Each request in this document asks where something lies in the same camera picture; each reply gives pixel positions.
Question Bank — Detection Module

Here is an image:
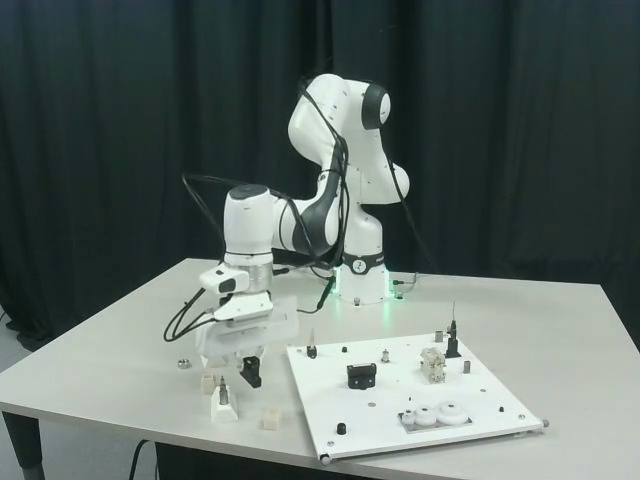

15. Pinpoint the black table leg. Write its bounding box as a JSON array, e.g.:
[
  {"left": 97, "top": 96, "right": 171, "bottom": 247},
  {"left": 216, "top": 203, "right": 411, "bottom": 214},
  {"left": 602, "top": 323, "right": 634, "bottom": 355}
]
[{"left": 0, "top": 408, "right": 40, "bottom": 480}]

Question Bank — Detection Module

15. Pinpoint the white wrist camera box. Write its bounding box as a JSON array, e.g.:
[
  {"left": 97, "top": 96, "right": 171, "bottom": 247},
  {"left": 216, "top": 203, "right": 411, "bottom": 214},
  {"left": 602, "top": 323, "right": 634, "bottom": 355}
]
[{"left": 199, "top": 267, "right": 250, "bottom": 297}]

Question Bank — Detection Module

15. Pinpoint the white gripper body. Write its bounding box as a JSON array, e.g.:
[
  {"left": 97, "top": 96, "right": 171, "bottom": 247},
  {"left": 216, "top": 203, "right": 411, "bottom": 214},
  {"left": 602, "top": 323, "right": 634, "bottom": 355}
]
[{"left": 194, "top": 295, "right": 301, "bottom": 371}]

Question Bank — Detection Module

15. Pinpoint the black camera cable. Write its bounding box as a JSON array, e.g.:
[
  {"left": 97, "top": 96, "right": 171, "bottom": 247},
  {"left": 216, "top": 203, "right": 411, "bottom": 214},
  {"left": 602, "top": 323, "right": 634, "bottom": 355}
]
[{"left": 161, "top": 288, "right": 224, "bottom": 346}]

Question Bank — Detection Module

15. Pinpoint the white large gear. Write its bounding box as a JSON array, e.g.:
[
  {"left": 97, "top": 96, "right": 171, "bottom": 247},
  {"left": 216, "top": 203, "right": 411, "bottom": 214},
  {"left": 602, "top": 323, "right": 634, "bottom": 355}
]
[{"left": 435, "top": 400, "right": 468, "bottom": 428}]

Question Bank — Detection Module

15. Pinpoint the black curtain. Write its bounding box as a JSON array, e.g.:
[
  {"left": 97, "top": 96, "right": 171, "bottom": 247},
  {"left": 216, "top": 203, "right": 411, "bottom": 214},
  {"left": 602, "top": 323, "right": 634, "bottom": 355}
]
[{"left": 0, "top": 0, "right": 640, "bottom": 341}]

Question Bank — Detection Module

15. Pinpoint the black cable under table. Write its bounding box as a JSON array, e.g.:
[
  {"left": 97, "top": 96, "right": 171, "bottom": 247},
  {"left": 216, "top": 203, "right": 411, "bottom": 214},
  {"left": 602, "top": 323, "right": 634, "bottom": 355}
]
[{"left": 131, "top": 438, "right": 157, "bottom": 480}]

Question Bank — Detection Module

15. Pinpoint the white task board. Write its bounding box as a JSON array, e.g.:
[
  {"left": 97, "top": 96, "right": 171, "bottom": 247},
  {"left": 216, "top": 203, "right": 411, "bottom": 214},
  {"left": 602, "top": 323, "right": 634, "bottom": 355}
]
[{"left": 284, "top": 327, "right": 550, "bottom": 462}]

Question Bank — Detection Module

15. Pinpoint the thin black base cable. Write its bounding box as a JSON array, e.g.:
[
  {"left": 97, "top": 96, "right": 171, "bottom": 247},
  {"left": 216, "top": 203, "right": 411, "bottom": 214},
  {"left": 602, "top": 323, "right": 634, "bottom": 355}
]
[{"left": 385, "top": 152, "right": 420, "bottom": 297}]

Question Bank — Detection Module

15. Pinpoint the silver wrist ring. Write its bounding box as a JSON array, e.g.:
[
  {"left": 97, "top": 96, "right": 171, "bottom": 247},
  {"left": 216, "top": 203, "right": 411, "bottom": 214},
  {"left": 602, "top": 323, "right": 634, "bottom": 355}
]
[{"left": 246, "top": 264, "right": 275, "bottom": 294}]

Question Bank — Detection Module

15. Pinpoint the black looping arm cable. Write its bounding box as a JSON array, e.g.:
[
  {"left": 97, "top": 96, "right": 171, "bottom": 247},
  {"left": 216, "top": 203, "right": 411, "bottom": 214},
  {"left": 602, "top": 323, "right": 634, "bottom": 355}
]
[{"left": 180, "top": 171, "right": 321, "bottom": 274}]

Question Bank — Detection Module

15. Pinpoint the white peg holder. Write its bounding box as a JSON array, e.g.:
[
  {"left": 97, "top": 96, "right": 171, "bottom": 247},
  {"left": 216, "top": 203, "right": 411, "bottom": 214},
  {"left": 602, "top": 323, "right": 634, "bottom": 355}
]
[{"left": 209, "top": 385, "right": 241, "bottom": 424}]

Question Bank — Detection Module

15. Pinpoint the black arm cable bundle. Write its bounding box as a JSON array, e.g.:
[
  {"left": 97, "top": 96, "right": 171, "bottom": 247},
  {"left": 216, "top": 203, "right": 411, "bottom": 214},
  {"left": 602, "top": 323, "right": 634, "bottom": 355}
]
[{"left": 297, "top": 74, "right": 352, "bottom": 275}]

